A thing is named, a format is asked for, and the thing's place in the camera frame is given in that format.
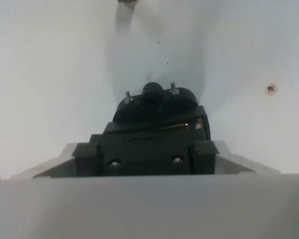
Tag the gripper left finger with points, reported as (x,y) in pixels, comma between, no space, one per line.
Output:
(86,159)

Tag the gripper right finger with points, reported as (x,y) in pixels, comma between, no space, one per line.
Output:
(204,156)

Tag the black D-SUB plug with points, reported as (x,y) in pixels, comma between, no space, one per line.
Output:
(144,154)

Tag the white task board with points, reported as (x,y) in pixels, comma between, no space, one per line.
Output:
(40,74)

